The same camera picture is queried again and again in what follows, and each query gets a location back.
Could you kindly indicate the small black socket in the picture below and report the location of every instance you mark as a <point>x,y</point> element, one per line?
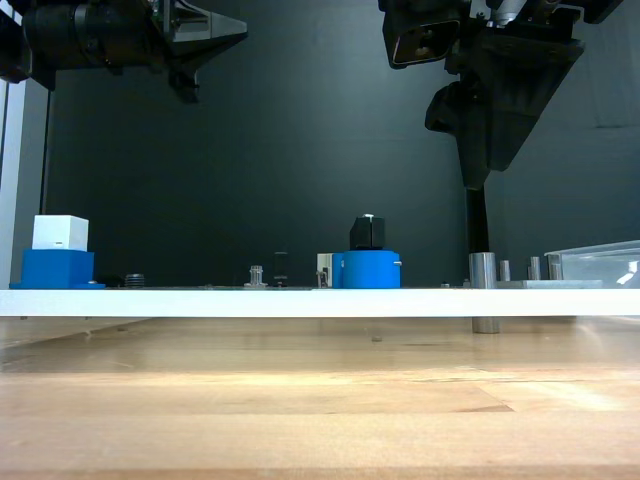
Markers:
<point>281,265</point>

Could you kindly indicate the grey metal pin block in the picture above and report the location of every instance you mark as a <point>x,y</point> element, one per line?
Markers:
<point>560,284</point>

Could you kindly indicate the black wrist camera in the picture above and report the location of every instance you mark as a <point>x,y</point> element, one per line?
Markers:
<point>425,42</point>

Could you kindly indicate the clear plastic tub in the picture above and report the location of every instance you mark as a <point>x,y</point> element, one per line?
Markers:
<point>600,265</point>

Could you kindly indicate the beige connector housing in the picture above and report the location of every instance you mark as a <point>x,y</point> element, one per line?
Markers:
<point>325,265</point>

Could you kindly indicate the small steel pin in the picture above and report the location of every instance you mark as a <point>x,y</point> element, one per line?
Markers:
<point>555,267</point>
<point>534,267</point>
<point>505,271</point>

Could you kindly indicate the D-sub connector on blue mount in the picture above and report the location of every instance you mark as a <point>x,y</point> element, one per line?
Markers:
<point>370,270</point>

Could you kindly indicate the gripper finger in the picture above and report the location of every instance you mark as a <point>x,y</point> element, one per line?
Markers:
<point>205,56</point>
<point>225,29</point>
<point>467,125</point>
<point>525,90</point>

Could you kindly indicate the small silver stud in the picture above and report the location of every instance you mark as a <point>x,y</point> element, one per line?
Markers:
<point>256,277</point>

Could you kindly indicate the blue mount with white block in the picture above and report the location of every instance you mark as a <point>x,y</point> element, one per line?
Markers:
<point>55,270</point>

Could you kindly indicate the grey aluminium post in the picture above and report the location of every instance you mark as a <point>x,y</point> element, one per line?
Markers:
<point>15,200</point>

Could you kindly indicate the white taskboard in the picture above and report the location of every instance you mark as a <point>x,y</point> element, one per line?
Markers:
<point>250,302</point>

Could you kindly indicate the steel 16mm cylinder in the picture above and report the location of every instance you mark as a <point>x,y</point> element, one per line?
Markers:
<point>482,270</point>

